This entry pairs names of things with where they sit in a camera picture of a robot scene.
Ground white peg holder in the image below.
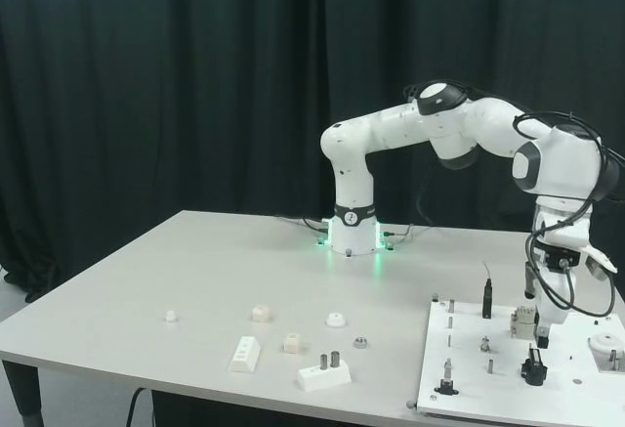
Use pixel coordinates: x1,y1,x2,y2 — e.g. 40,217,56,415
296,361,353,392

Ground black curtain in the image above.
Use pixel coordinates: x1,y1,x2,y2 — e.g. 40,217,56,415
0,0,625,304

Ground black table leg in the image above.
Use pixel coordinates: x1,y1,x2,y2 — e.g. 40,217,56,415
0,359,44,427

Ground white slotted holder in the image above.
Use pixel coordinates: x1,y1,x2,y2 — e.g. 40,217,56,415
229,336,262,373

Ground white large gear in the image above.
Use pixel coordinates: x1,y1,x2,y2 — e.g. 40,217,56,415
588,330,625,356

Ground grey waterproof plug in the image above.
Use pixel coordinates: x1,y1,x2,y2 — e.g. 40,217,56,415
509,305,537,338

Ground white task board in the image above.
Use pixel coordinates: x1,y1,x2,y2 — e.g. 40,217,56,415
414,297,625,422

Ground metal shaft with black base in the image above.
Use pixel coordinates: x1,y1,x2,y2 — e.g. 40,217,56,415
436,357,460,394

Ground black floor cable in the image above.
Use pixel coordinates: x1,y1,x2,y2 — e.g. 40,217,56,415
127,387,153,427

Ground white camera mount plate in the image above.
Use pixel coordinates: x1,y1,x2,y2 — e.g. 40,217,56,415
581,244,617,282

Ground grey base cable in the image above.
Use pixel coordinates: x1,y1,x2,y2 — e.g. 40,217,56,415
382,224,443,243

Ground silver wrist ring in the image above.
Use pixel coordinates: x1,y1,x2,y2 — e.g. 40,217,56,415
535,195,593,214

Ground black plug with short cable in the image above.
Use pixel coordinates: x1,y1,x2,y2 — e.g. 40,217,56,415
481,260,493,320

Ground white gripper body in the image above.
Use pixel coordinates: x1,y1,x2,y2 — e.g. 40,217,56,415
533,268,573,328

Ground black cabinet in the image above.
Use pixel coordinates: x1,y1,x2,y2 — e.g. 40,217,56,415
151,390,416,427

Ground black base cable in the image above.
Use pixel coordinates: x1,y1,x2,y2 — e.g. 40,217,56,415
273,214,329,233

